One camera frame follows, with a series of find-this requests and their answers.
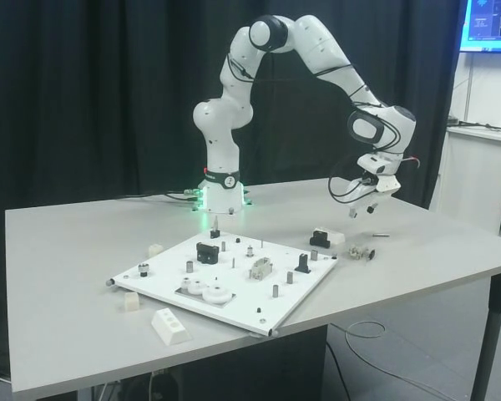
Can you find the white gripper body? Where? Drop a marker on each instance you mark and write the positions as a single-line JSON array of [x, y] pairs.
[[359, 195]]

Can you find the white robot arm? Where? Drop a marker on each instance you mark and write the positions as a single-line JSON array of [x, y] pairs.
[[221, 167]]

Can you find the metal square peg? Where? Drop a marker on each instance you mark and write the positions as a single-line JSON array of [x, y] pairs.
[[190, 266], [315, 255]]

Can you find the white plug holder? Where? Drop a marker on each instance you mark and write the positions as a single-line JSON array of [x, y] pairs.
[[336, 238]]

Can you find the metal D-SUB plug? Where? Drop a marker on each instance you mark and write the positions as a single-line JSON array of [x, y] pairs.
[[357, 252]]

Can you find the black Ethernet plug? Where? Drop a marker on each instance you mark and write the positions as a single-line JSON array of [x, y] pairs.
[[302, 264]]

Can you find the white cabinet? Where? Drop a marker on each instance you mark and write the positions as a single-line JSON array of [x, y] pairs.
[[476, 184]]

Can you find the white task board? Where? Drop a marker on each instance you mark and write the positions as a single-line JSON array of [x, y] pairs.
[[242, 292]]

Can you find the black USB plug block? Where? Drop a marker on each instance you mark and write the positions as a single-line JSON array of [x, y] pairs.
[[206, 252]]

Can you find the white large gear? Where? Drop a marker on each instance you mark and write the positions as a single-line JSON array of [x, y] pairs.
[[216, 294]]

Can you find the black table leg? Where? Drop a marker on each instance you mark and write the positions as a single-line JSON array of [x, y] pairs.
[[494, 326]]

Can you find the white medium gear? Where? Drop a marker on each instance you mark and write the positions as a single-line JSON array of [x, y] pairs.
[[197, 287]]

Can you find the white small gear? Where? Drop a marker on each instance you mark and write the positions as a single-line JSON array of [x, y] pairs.
[[185, 282]]

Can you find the black box under table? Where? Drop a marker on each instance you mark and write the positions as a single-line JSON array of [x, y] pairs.
[[250, 367]]

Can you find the white three-hole holder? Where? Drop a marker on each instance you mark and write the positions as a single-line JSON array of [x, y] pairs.
[[171, 328]]

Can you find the blue screen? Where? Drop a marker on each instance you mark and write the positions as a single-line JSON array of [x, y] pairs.
[[490, 25]]

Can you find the metal BNC plug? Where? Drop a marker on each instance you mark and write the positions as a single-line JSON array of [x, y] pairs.
[[143, 270]]

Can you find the small white cube holder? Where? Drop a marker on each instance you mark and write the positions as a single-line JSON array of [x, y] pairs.
[[132, 302]]

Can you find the black curtain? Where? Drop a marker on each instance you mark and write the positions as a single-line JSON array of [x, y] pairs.
[[87, 104]]

